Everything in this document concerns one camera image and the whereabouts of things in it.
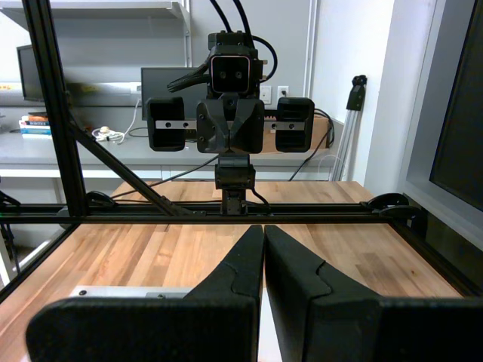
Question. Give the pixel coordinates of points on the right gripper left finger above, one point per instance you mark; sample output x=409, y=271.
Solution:
x=151, y=332

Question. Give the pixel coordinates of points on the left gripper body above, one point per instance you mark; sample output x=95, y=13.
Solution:
x=166, y=113

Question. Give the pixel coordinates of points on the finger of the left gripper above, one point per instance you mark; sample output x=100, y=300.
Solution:
x=249, y=124
x=209, y=124

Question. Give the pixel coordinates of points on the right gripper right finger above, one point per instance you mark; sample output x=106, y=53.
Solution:
x=377, y=332

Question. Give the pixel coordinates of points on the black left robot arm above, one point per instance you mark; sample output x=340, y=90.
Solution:
x=234, y=177

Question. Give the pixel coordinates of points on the black monitor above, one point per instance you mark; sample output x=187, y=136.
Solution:
x=32, y=71
x=154, y=81

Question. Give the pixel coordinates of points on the grey metal fixture plate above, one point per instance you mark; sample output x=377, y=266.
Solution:
x=113, y=291

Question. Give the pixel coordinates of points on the white task board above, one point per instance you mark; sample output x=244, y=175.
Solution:
x=269, y=332

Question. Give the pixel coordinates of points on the black and silver tripod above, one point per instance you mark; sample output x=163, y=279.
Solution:
x=356, y=94

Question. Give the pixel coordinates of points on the stack of books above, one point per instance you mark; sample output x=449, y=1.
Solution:
x=34, y=126

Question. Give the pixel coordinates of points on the grey desk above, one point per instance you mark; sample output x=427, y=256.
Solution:
x=37, y=151

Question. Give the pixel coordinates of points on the white wall outlet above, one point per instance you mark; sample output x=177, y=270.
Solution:
x=283, y=91
x=266, y=94

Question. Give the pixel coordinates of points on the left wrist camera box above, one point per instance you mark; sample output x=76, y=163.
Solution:
x=230, y=75

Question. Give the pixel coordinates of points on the black metal frame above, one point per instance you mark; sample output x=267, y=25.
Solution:
x=58, y=113

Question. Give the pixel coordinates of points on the grey wall shelf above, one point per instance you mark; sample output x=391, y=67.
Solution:
x=113, y=5

